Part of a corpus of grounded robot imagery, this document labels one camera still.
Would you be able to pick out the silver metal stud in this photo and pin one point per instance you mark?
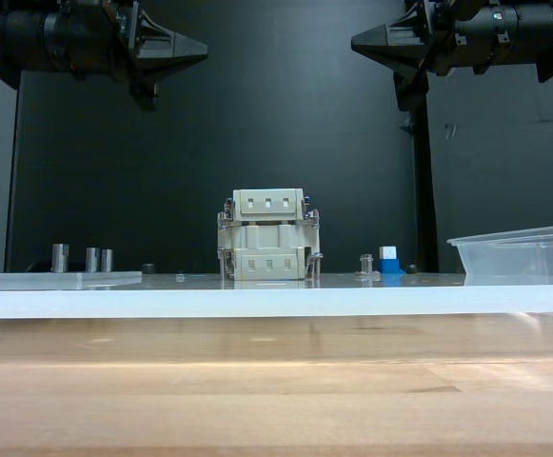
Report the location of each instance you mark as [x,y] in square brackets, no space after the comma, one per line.
[366,266]

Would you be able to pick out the beige HAN10-E connector insert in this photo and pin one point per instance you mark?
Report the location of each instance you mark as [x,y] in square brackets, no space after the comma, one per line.
[266,204]

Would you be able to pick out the small steel cylinder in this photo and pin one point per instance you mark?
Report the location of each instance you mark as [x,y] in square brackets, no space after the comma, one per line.
[108,262]
[93,261]

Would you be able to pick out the blue socket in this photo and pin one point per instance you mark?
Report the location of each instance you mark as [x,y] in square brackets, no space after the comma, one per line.
[390,270]

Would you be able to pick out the white square plug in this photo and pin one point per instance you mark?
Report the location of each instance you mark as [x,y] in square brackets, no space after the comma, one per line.
[388,253]

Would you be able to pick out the large steel cylinder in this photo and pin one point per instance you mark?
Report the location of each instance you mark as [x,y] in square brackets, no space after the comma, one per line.
[60,259]

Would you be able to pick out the black aluminium frame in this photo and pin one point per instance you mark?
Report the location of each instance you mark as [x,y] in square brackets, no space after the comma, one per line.
[423,190]

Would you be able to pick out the beige connector base with clamps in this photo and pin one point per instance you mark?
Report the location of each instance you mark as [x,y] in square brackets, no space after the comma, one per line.
[266,237]

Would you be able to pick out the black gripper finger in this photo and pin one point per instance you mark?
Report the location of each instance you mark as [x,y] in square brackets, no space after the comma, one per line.
[171,47]
[395,45]

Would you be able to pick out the white board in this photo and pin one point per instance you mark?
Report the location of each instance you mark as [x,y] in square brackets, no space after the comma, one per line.
[276,302]

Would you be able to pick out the clear plastic tub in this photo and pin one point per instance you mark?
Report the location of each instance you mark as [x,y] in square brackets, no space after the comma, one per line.
[519,257]

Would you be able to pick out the black round screw cap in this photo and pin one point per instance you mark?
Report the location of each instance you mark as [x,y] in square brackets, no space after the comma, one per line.
[149,268]
[411,269]

